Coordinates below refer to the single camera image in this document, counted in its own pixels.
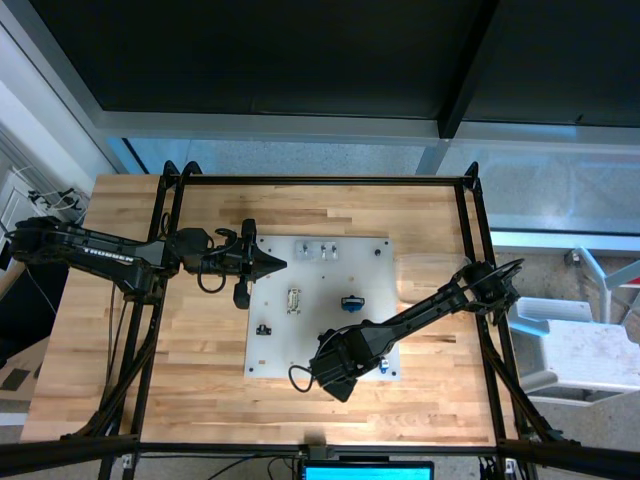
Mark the white board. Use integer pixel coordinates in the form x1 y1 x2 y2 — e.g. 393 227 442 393
243 235 403 381

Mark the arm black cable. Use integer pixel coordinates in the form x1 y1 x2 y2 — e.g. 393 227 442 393
288 363 319 395
196 227 239 295

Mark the blue screen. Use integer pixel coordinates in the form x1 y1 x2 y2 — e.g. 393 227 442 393
298 460 435 480

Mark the black aluminium frame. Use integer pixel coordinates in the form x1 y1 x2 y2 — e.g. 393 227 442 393
0 159 640 480

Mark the clear plastic tub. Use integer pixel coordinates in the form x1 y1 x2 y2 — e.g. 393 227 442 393
394 253 474 304

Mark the white step stool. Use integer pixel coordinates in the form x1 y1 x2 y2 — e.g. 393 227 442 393
509 295 640 406

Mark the grey metal chair frame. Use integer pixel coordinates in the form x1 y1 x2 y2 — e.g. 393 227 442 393
564 244 640 326

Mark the black white cable bundle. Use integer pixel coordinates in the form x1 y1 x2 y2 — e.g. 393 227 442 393
27 185 89 212

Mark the black case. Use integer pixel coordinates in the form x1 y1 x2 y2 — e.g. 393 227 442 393
0 262 69 369

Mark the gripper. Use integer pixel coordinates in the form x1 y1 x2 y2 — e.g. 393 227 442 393
208 218 288 310
309 328 374 403

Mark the cardboard sheet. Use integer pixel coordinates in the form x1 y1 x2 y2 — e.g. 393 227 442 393
0 337 51 401

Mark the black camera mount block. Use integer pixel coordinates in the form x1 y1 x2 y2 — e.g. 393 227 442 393
303 433 331 460

